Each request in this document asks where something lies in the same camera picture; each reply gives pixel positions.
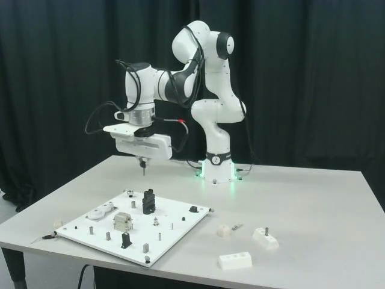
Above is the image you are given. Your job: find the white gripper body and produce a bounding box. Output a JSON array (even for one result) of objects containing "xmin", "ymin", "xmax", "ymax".
[{"xmin": 115, "ymin": 133, "xmax": 173, "ymax": 160}]

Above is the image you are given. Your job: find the white peg holder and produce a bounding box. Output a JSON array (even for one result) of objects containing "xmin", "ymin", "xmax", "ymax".
[
  {"xmin": 251, "ymin": 228, "xmax": 280, "ymax": 250},
  {"xmin": 217, "ymin": 252, "xmax": 253, "ymax": 269}
]

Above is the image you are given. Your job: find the flat white mounting plate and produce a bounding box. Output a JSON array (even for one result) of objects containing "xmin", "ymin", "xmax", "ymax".
[{"xmin": 103, "ymin": 124, "xmax": 142, "ymax": 133}]

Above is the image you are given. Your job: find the black D-SUB plug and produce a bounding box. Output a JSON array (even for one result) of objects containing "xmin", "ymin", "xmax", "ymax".
[{"xmin": 141, "ymin": 188, "xmax": 156, "ymax": 215}]

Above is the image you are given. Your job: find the beige metal connector block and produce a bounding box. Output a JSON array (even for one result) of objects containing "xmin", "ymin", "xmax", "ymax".
[{"xmin": 112, "ymin": 212, "xmax": 134, "ymax": 233}]

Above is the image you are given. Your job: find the white task board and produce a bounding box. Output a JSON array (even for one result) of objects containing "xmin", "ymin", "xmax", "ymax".
[{"xmin": 55, "ymin": 188, "xmax": 215, "ymax": 266}]

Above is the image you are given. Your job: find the black curtain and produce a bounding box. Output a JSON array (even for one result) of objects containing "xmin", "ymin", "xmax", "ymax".
[{"xmin": 0, "ymin": 0, "xmax": 385, "ymax": 211}]

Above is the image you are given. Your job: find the black table leg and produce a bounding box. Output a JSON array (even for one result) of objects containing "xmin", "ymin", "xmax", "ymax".
[{"xmin": 0, "ymin": 248, "xmax": 26, "ymax": 289}]

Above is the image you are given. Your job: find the silver wrist ring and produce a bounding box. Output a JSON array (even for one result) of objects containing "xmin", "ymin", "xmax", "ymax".
[{"xmin": 128, "ymin": 110, "xmax": 156, "ymax": 126}]

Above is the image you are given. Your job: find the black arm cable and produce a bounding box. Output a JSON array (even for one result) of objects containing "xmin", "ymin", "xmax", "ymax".
[{"xmin": 85, "ymin": 25, "xmax": 208, "ymax": 135}]

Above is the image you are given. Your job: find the black plug with cable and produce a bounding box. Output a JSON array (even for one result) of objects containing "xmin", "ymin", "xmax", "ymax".
[{"xmin": 31, "ymin": 231, "xmax": 58, "ymax": 244}]

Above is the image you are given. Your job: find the black floor cable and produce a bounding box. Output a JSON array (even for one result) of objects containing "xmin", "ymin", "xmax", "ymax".
[{"xmin": 78, "ymin": 264, "xmax": 91, "ymax": 289}]

